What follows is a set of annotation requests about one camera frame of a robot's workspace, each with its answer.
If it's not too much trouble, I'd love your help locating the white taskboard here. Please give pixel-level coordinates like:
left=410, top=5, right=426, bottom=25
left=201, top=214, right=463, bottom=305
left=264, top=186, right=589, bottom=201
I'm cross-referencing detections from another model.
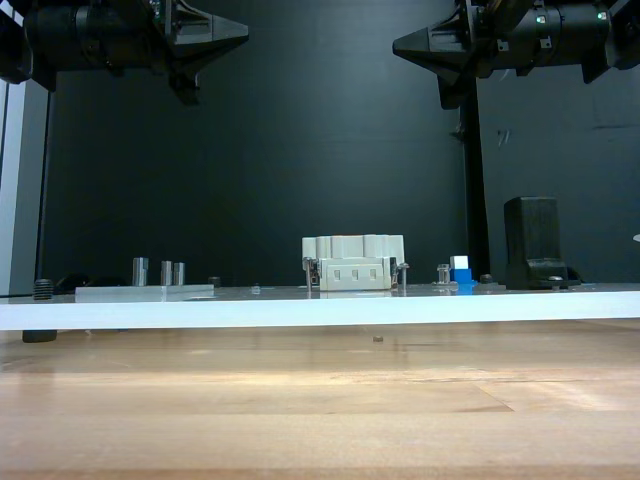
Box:
left=0, top=285, right=640, bottom=333

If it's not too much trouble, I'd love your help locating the silver clamp screw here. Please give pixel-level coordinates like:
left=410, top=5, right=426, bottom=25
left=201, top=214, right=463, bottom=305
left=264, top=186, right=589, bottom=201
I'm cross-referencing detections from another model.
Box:
left=433, top=262, right=457, bottom=288

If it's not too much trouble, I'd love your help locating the blue and white block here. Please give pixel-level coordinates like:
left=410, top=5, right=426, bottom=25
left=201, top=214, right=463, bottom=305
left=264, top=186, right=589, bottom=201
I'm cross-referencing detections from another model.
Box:
left=449, top=255, right=476, bottom=294

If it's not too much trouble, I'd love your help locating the beige connector housing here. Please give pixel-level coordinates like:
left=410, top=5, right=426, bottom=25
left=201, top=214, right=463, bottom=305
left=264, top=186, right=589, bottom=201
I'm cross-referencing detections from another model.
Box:
left=301, top=233, right=405, bottom=292

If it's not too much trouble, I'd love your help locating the black rounded knob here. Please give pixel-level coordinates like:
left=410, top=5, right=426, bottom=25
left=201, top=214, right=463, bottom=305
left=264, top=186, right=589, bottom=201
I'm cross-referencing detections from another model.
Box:
left=53, top=272, right=92, bottom=294

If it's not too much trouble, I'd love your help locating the black frame post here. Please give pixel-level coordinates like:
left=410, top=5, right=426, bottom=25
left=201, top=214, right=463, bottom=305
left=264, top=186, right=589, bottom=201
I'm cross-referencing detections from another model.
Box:
left=455, top=74, right=492, bottom=282

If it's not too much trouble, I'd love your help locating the black socket mount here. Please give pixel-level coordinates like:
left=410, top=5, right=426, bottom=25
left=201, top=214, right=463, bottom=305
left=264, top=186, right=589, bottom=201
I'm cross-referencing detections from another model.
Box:
left=502, top=195, right=570, bottom=291

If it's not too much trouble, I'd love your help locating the white wall panel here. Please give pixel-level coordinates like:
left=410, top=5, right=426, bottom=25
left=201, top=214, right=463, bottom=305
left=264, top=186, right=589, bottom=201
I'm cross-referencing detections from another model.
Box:
left=0, top=78, right=52, bottom=297

